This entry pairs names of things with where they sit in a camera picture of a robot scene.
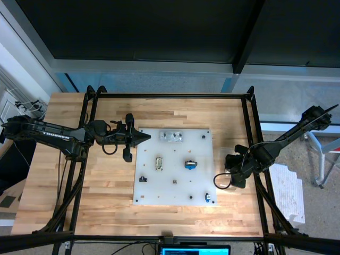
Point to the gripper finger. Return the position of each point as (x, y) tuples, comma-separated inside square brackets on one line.
[(139, 133), (139, 140)]

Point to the clear plastic tub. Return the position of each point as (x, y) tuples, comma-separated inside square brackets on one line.
[(220, 164)]

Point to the beige rectangular connector housing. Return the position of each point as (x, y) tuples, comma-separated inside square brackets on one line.
[(159, 162)]

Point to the white foam block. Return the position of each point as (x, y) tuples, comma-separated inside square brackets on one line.
[(287, 196)]

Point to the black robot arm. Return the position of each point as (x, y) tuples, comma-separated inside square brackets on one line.
[(289, 135), (53, 132)]

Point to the white task board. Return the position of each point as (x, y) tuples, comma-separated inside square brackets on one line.
[(159, 190)]

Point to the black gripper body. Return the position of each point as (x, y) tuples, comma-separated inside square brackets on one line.
[(129, 119), (240, 183)]

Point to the brown cardboard box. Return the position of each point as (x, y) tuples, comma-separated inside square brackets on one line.
[(18, 191)]

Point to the laptop screen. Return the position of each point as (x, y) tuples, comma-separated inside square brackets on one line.
[(194, 251)]

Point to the black low camera box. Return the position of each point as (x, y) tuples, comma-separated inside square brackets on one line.
[(170, 239)]

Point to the black clamp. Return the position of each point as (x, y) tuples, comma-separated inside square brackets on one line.
[(143, 179)]

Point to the black aluminium frame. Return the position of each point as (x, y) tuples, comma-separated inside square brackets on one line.
[(40, 239)]

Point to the aluminium clamp block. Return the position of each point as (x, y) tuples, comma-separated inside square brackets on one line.
[(171, 139)]

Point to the blue black connector housing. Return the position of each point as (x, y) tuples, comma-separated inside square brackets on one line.
[(190, 166)]

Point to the blue RJ45 socket mount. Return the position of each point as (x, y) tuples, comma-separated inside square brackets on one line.
[(207, 197)]

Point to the silver metal stand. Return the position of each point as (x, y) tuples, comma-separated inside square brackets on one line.
[(318, 183)]

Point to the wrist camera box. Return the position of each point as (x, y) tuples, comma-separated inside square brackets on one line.
[(231, 162)]

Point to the black vertical column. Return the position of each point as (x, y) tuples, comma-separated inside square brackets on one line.
[(245, 45)]

